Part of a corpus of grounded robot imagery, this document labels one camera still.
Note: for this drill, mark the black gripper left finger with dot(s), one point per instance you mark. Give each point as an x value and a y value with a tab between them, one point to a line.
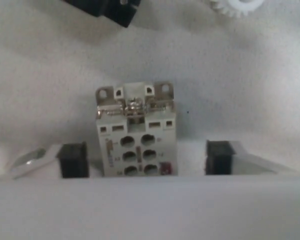
73	160

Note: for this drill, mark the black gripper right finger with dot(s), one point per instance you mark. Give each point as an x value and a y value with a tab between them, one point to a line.
218	157

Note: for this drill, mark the white medium gear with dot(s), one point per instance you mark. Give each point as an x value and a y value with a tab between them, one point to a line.
240	6

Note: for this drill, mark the black D-SUB plug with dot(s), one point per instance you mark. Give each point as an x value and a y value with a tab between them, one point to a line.
107	10

